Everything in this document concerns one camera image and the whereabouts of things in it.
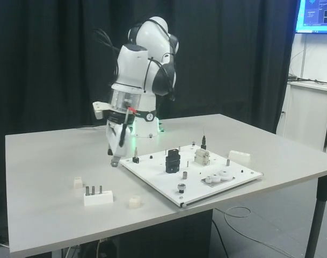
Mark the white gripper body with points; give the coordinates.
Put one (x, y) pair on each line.
(113, 139)

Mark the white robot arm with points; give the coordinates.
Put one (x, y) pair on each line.
(131, 70)

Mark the white peg holder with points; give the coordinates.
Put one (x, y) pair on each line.
(98, 199)

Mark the metal bolt on black base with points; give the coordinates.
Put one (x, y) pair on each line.
(135, 158)

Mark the white task board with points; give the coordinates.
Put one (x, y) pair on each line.
(152, 174)

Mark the small white cube holder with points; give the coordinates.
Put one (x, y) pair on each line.
(77, 182)
(135, 202)

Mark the black D-SUB plug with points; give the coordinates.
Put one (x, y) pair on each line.
(171, 164)

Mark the beige connector block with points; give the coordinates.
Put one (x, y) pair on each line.
(202, 158)

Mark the black cabinet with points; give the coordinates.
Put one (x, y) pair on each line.
(166, 236)

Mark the black curtain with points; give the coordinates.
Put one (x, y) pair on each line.
(58, 67)

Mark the white small gear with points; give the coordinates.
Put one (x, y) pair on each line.
(207, 179)

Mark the white medium gear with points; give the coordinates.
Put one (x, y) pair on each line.
(214, 178)

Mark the white large gear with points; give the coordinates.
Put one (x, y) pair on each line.
(224, 176)

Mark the white holder with holes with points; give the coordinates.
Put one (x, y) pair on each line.
(238, 156)

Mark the white cabinet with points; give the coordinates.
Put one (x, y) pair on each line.
(305, 113)

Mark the black table leg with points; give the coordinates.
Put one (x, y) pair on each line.
(317, 215)

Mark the blue screen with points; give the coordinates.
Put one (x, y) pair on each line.
(316, 16)

